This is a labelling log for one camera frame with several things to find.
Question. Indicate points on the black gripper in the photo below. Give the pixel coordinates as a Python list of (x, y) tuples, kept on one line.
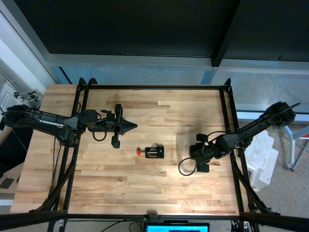
[(116, 125), (204, 154)]

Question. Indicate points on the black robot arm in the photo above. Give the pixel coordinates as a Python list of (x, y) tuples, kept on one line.
[(253, 126), (55, 123)]

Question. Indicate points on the clear plastic tub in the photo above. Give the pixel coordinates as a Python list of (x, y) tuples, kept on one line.
[(186, 151)]

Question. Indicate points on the black vise with red knob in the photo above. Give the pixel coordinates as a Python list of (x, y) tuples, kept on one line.
[(154, 154)]

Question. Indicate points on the blue-lit screen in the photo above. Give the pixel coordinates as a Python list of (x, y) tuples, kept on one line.
[(176, 228)]

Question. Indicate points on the cardboard box with black patches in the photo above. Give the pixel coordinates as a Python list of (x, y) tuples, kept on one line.
[(17, 172)]

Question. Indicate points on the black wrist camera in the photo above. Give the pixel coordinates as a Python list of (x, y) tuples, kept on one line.
[(193, 151)]

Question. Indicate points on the black curved frame bracket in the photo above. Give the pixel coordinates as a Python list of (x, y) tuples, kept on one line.
[(82, 83), (228, 83), (93, 82)]

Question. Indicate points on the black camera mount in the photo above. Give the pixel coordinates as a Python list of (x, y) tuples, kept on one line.
[(154, 218)]

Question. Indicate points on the grey metal chair frame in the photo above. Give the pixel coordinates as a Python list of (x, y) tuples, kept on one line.
[(291, 145)]

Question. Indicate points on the black metal frame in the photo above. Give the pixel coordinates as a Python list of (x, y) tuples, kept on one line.
[(29, 218)]

